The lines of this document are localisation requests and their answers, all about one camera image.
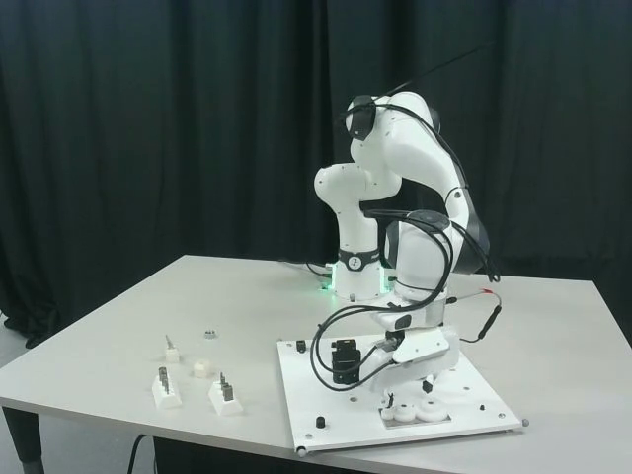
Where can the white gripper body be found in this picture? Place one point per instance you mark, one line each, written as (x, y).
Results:
(419, 372)

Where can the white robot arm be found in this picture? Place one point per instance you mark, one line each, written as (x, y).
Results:
(395, 148)

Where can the white medium gear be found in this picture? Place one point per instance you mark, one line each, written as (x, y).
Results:
(405, 413)

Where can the black D-SUB plug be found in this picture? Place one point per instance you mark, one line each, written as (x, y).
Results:
(345, 368)

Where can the white task board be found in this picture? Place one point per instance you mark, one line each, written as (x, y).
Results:
(336, 410)

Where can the white square peg holder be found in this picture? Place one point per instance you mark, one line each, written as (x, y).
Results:
(227, 407)

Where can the black box under table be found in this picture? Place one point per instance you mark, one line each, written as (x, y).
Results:
(237, 459)

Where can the metal nut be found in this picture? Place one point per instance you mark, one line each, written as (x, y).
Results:
(211, 335)

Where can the white bolt holder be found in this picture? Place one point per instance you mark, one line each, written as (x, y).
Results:
(172, 355)

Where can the white round peg holder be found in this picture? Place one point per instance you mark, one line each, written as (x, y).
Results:
(165, 400)

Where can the metal bolt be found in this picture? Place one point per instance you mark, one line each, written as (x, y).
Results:
(169, 341)

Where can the black curtain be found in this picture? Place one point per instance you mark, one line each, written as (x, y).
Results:
(148, 123)

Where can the black table leg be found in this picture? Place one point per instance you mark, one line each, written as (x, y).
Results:
(24, 439)

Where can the flat white mount plate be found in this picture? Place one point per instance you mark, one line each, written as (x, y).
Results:
(424, 345)

